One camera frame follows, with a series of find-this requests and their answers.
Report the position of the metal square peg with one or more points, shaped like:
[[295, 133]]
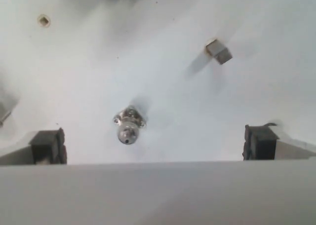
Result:
[[219, 52]]

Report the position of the white task board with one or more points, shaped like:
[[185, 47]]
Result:
[[172, 86]]

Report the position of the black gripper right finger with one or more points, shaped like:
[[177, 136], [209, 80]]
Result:
[[261, 143]]

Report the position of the metal BNC plug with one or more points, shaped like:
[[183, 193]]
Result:
[[125, 133]]

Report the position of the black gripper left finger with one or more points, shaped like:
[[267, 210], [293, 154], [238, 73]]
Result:
[[42, 146]]

